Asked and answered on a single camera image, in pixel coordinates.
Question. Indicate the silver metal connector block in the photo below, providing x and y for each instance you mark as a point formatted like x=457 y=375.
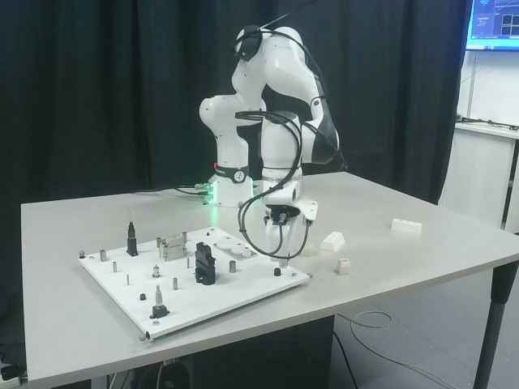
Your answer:
x=173 y=248

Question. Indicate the white medium gear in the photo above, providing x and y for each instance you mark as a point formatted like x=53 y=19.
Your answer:
x=242 y=250

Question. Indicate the small white cube holder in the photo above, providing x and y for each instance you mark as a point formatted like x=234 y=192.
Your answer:
x=344 y=266

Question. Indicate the long white holder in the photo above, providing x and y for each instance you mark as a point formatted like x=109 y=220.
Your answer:
x=406 y=225

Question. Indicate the metal BNC plug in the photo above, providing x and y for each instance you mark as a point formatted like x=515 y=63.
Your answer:
x=155 y=272

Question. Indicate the metal plug on black base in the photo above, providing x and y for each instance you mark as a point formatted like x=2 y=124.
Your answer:
x=158 y=306

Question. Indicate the white cabinet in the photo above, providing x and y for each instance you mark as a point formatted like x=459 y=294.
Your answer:
x=478 y=170

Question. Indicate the white large gear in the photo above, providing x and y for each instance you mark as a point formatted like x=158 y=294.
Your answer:
x=225 y=243

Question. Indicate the black D-SUB plug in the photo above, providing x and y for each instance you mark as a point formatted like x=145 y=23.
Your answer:
x=204 y=263

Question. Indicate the white wedge holder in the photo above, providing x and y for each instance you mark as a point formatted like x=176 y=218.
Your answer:
x=332 y=241

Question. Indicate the blue screen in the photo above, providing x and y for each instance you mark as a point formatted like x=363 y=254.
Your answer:
x=492 y=24

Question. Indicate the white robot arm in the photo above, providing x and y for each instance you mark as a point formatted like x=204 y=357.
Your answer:
x=280 y=154

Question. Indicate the black box under table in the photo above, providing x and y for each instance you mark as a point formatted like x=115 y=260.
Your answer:
x=259 y=356

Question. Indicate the white task board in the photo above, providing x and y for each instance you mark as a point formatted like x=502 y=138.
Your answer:
x=227 y=291

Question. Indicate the black waterproof plug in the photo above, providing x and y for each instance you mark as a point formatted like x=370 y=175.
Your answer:
x=132 y=242

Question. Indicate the black curtain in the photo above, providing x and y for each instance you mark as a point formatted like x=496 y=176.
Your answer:
x=101 y=89

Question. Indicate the metal square peg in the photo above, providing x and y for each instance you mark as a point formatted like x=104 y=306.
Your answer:
x=103 y=255

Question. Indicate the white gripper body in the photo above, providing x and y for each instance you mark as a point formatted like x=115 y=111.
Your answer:
x=292 y=239

